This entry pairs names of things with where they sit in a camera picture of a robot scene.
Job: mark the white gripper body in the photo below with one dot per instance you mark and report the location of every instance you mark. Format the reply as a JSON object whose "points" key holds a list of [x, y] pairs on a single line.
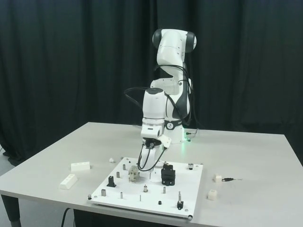
{"points": [[154, 158]]}

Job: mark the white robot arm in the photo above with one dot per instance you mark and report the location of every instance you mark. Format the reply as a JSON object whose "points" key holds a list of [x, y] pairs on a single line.
{"points": [[170, 54]]}

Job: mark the large metal square peg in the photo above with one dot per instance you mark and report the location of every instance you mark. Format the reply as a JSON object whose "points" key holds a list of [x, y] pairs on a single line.
{"points": [[103, 193]]}

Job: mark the white peg holder block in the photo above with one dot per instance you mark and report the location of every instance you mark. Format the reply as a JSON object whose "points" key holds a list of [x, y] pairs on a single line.
{"points": [[68, 182], [80, 166]]}

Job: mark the flat white mounting plate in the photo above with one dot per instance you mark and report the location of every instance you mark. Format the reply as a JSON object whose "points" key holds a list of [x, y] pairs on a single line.
{"points": [[165, 140]]}

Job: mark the black D-SUB plug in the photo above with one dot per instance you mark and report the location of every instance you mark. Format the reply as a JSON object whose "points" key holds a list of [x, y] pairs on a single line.
{"points": [[168, 176]]}

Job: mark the beige multi-pin connector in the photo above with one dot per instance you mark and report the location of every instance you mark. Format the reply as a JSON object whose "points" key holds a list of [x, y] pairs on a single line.
{"points": [[133, 175]]}

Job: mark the white box with dark window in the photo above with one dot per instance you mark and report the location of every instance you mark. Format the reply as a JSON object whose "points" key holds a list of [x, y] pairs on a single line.
{"points": [[151, 131]]}

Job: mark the metal BNC plug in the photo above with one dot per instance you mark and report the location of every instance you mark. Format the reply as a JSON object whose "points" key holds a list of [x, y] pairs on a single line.
{"points": [[145, 188]]}

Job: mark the white small gear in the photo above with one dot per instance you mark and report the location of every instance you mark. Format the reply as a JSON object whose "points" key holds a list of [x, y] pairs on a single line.
{"points": [[111, 160]]}

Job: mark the metal bolt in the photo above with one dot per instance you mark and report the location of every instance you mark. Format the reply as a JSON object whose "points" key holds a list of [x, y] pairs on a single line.
{"points": [[180, 196]]}

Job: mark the white task board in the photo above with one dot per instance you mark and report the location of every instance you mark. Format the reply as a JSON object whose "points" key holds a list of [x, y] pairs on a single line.
{"points": [[132, 203]]}

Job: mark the black box under table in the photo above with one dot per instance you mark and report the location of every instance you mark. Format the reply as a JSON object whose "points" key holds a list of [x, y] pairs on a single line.
{"points": [[130, 220]]}

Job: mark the small white plug holder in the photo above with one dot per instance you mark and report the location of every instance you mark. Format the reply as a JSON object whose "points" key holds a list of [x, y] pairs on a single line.
{"points": [[212, 194], [217, 178]]}

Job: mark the black curtain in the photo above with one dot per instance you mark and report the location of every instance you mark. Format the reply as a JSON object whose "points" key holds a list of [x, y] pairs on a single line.
{"points": [[71, 59]]}

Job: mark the black table leg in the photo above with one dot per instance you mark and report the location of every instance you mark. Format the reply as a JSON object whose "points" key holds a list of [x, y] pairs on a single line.
{"points": [[10, 210]]}

